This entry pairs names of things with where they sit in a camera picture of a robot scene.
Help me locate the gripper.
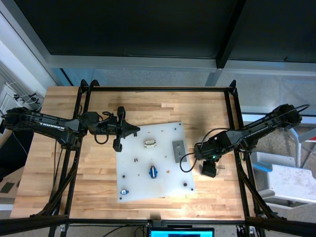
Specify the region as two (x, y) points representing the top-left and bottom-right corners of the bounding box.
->
(201, 159), (220, 178)
(107, 106), (141, 152)

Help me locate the grey metal peg block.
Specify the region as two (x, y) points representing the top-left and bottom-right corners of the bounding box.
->
(171, 140), (186, 164)

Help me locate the white plastic board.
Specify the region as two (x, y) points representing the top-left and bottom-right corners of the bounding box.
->
(115, 120), (197, 203)

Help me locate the blue round connector housing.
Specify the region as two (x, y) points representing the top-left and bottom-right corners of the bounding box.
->
(148, 165), (159, 179)

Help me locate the screen with blue edge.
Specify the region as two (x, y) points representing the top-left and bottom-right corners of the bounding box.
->
(147, 227), (215, 237)

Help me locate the white plastic step stool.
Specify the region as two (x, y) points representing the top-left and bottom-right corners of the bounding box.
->
(251, 150), (316, 210)

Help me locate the power strip with plugs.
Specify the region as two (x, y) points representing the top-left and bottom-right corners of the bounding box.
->
(12, 92), (45, 111)

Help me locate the flat black pad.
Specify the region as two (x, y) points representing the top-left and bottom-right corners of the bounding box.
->
(0, 182), (15, 194)

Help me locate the grey metal column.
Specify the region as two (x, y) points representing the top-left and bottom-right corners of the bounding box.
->
(0, 0), (60, 86)

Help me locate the thick black cable loop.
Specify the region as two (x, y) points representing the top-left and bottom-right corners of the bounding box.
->
(179, 152), (202, 173)

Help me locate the thin black cable loop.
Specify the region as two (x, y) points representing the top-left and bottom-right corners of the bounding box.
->
(94, 132), (110, 145)

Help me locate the small black camera box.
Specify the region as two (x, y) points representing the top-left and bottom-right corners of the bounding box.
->
(150, 214), (163, 228)

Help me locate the black vertical post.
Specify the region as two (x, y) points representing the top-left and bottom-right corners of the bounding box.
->
(216, 0), (247, 69)

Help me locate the black metal frame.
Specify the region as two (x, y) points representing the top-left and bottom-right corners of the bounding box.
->
(0, 79), (316, 237)

